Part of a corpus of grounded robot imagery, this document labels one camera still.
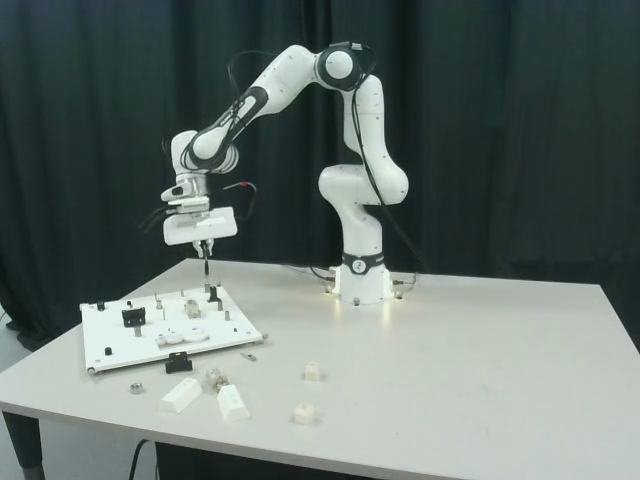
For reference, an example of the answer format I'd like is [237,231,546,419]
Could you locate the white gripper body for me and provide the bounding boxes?
[162,206,238,247]

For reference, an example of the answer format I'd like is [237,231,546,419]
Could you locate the white task board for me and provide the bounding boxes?
[79,285,269,374]

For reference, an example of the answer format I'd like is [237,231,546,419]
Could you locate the black D-SUB plug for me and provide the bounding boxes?
[164,351,194,375]

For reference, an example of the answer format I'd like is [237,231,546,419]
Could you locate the long white holder block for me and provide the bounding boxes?
[159,377,203,416]
[216,383,250,423]

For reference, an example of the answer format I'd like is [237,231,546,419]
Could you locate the black curtains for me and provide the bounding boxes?
[0,0,640,351]

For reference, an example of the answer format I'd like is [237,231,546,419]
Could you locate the dark table leg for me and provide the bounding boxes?
[0,411,42,480]

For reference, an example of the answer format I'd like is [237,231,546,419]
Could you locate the black wrist cable bundle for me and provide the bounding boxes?
[138,204,174,234]

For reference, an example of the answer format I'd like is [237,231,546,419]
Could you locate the black base cable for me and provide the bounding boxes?
[279,263,337,281]

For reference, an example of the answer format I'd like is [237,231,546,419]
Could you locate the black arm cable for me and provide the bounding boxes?
[342,41,430,274]

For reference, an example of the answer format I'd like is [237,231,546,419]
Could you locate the black cable under table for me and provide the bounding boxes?
[129,438,154,480]

